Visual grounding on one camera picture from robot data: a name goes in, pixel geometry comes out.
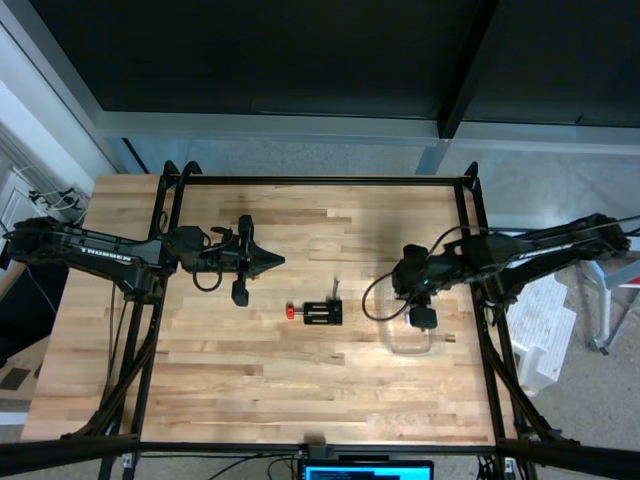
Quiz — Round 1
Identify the black metal frame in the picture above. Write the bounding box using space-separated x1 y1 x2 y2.
0 159 640 480

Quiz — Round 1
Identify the black table-level camera box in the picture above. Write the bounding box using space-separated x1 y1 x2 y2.
304 433 330 459

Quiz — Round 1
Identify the black clamp with orange knob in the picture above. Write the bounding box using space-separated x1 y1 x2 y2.
286 301 345 327

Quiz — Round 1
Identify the red and white panel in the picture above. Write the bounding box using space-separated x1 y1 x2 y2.
617 259 640 291

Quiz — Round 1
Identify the clear plastic tub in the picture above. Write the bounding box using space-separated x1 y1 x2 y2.
380 292 442 357

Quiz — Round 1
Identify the white and black cable bundle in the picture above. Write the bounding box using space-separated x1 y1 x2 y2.
27 185 86 211

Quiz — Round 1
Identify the large black case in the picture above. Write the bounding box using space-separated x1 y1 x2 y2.
0 259 69 357

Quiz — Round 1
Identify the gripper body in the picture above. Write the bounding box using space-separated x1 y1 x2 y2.
205 214 257 307
391 243 439 331

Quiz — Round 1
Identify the laptop with blue screen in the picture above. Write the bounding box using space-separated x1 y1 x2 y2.
298 459 435 480

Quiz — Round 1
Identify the white stepped foam block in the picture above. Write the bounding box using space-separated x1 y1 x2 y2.
504 277 574 399

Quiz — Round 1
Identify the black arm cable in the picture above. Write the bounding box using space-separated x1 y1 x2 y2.
361 224 494 322
191 225 234 293

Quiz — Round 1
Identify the grey metal stand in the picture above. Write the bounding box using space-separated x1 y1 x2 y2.
579 264 640 356

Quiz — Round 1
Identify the brown cardboard box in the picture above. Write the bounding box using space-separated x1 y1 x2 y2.
0 334 51 401

